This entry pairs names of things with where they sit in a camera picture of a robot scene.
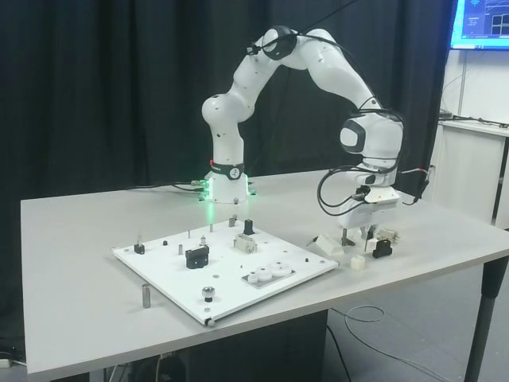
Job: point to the white cabinet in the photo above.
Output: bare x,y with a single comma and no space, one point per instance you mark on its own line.
469,167

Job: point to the white peg holder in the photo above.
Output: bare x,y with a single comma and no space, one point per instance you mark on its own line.
328,244
371,244

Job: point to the blue screen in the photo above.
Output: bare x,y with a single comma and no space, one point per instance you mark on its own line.
483,20

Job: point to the flat white mounting plate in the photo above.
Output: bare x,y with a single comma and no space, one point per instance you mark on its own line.
383,195

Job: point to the white medium gear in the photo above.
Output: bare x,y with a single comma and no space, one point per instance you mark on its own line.
263,274

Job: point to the metal square peg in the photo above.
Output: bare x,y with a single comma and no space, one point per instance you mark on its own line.
345,235

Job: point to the metal round peg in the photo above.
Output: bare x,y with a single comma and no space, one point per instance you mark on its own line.
146,296

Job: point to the white small gear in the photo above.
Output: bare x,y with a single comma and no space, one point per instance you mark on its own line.
251,277

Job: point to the black D-SUB plug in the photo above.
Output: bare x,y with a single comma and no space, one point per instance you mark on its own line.
382,248

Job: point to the metal connector plug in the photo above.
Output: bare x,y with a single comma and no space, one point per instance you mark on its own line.
389,235

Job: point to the black box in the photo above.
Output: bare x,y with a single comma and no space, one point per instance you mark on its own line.
238,350

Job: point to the dark table leg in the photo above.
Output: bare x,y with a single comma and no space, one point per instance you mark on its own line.
483,310

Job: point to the black curtain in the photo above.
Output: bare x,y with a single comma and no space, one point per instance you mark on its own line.
79,79

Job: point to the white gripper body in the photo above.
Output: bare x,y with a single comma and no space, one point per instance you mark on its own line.
354,215

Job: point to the small white holder block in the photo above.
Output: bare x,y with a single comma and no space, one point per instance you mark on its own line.
358,263

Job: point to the white large gear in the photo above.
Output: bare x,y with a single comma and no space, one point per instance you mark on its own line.
280,271

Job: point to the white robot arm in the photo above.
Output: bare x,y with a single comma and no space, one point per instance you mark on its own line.
226,143

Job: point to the white task board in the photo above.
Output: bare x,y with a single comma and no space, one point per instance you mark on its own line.
167,278

